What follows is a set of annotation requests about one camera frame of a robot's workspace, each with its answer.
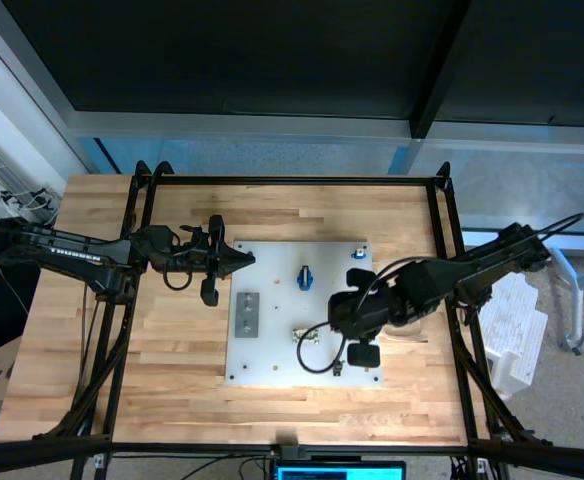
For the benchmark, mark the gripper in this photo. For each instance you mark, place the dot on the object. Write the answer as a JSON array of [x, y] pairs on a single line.
[[197, 250], [357, 315]]

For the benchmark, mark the black wall post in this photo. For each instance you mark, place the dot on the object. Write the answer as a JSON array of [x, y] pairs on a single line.
[[442, 70]]

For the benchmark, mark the beige multi-pin connector housing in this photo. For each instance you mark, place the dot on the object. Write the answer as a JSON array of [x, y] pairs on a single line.
[[306, 337]]

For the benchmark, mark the black USB socket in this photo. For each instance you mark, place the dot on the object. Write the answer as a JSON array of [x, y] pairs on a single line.
[[335, 362]]

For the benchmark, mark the grey metal stand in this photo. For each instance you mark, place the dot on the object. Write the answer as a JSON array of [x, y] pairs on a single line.
[[578, 310]]

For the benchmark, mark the small black table camera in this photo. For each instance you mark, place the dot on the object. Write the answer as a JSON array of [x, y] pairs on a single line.
[[290, 450]]

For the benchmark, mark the laptop screen with blue edge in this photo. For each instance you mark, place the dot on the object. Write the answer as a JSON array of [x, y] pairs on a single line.
[[337, 472]]

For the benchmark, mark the white task board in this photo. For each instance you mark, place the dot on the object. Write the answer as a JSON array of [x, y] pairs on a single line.
[[272, 345]]

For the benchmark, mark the grey metal plate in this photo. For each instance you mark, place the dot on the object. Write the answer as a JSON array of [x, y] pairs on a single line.
[[247, 320]]

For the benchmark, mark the blue clamp connector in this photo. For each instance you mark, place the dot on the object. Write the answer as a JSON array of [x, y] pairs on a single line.
[[304, 278]]

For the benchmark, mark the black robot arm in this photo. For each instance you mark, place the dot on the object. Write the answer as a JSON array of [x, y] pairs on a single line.
[[472, 270], [72, 252]]

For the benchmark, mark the blue and white connector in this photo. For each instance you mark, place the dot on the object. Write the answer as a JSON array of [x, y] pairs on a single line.
[[358, 253]]

